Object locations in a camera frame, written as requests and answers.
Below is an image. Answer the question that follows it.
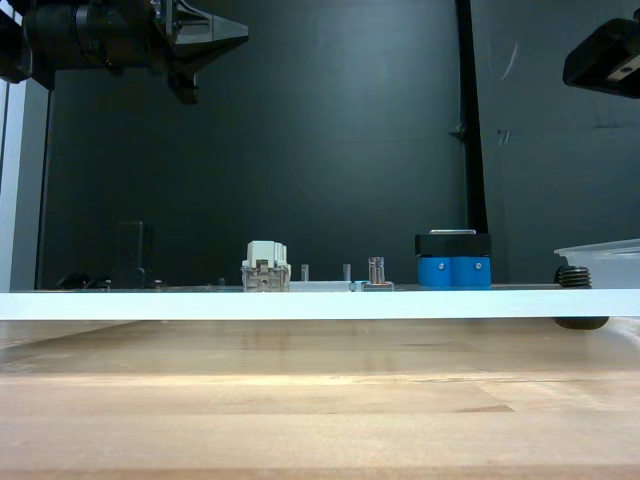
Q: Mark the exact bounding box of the small black socket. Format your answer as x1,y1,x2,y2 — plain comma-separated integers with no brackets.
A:
112,219,157,290

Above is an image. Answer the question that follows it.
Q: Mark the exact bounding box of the white taskboard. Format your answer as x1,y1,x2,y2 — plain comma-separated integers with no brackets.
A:
0,283,640,321

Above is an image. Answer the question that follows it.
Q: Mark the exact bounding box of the large blue black connector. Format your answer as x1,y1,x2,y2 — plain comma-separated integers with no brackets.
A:
413,228,494,291

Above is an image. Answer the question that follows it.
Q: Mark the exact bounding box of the small metal coaxial connector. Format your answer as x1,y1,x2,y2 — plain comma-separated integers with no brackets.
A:
360,255,396,293

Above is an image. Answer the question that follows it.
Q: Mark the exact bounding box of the beige connector housing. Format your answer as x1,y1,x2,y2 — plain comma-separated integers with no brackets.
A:
240,239,292,293

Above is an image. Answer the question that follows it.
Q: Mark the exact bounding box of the black ribbed knob screw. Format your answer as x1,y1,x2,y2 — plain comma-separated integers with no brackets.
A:
557,264,594,290

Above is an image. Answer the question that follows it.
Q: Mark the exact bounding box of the clear plastic tub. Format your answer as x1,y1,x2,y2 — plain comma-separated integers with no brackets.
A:
552,238,640,290

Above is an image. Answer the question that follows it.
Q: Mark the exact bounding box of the aluminium bar block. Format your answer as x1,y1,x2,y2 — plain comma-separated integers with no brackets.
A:
288,262,354,294

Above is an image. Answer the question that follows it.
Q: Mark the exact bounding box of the black rubber foot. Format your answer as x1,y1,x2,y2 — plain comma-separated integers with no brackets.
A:
552,317,611,331

